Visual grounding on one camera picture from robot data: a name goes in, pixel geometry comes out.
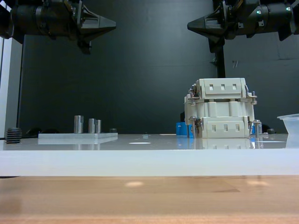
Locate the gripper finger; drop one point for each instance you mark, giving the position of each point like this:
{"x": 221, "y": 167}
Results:
{"x": 208, "y": 24}
{"x": 98, "y": 23}

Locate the beige HAN10-E connector insert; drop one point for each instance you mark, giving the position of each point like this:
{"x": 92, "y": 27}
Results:
{"x": 222, "y": 87}

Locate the beige connector base housing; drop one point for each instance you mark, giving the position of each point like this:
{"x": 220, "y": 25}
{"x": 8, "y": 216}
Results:
{"x": 224, "y": 127}

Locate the blue connector with silver cylinder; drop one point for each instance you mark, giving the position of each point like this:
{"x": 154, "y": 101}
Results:
{"x": 180, "y": 128}

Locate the tall metal bar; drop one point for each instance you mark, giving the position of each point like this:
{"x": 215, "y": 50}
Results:
{"x": 79, "y": 124}

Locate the short metal bar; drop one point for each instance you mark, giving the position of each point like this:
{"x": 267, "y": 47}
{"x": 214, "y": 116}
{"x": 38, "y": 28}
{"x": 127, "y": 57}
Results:
{"x": 98, "y": 126}
{"x": 91, "y": 126}

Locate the black threaded screw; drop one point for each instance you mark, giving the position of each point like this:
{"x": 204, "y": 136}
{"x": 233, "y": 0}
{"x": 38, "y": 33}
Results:
{"x": 271, "y": 131}
{"x": 113, "y": 130}
{"x": 14, "y": 135}

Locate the grey metal plate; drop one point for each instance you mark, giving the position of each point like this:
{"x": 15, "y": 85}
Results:
{"x": 70, "y": 138}

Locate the clear plastic tub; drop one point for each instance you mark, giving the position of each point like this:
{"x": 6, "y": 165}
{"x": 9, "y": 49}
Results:
{"x": 293, "y": 126}

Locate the white plastic board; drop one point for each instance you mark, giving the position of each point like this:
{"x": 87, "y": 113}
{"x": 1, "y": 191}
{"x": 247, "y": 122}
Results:
{"x": 149, "y": 163}

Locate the black metal frame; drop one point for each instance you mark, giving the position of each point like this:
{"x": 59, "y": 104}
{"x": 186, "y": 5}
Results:
{"x": 220, "y": 65}

